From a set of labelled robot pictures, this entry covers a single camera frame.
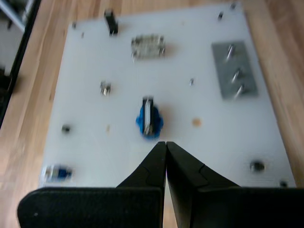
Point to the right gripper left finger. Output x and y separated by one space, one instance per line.
95 206

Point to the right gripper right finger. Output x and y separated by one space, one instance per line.
225 206

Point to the blue socket block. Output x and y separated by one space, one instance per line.
142 121
60 173

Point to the threaded stud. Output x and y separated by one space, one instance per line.
257 166

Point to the white task board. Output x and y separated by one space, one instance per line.
190 142

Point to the short steel peg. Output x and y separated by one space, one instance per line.
236 75
230 52
239 92

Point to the small steel fitting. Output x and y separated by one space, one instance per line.
105 87

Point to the small steel peg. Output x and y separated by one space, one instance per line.
192 82

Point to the grey metal plate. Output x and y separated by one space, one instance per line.
221 61

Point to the beige many-pin connector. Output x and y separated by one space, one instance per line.
148 46

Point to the black block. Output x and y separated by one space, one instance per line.
111 22

